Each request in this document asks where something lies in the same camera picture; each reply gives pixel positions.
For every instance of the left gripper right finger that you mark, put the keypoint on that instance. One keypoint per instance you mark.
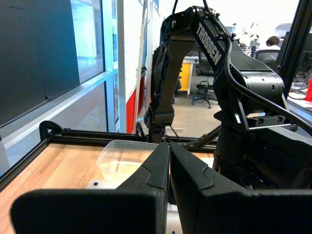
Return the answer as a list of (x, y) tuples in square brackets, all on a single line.
[(243, 214)]

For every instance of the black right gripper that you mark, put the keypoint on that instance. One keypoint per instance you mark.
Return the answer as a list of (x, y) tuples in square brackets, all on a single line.
[(280, 158)]

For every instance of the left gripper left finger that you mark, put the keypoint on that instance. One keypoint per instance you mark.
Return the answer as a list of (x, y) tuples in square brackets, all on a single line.
[(97, 212)]

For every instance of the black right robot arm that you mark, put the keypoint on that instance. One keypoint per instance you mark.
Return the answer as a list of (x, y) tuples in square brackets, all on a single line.
[(209, 41)]

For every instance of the clear plastic tub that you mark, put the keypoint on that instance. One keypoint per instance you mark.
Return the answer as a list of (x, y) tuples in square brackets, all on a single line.
[(109, 158)]

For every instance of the white office desk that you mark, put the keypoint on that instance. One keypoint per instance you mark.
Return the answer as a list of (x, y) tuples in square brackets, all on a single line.
[(299, 104)]

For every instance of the white task board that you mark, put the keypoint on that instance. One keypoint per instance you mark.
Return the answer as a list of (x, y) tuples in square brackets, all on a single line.
[(171, 220)]

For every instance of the red container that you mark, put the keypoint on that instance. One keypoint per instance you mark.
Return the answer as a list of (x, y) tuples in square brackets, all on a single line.
[(309, 89)]

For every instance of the black mesh office chair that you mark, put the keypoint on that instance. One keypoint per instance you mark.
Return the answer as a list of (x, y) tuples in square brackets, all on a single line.
[(267, 57), (206, 85)]

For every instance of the white panel with red base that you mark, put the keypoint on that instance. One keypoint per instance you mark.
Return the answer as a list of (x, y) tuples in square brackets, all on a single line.
[(131, 109)]

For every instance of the person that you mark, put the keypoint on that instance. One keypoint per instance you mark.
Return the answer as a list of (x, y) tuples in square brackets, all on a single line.
[(273, 42)]

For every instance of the yellow drawer cabinet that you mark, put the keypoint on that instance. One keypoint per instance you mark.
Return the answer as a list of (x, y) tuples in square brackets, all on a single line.
[(185, 75)]

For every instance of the black aluminium table frame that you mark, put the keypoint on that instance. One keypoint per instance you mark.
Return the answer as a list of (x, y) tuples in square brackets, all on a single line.
[(85, 137)]

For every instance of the grey metal window frame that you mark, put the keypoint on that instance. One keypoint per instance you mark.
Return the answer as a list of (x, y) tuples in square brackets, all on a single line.
[(61, 103)]

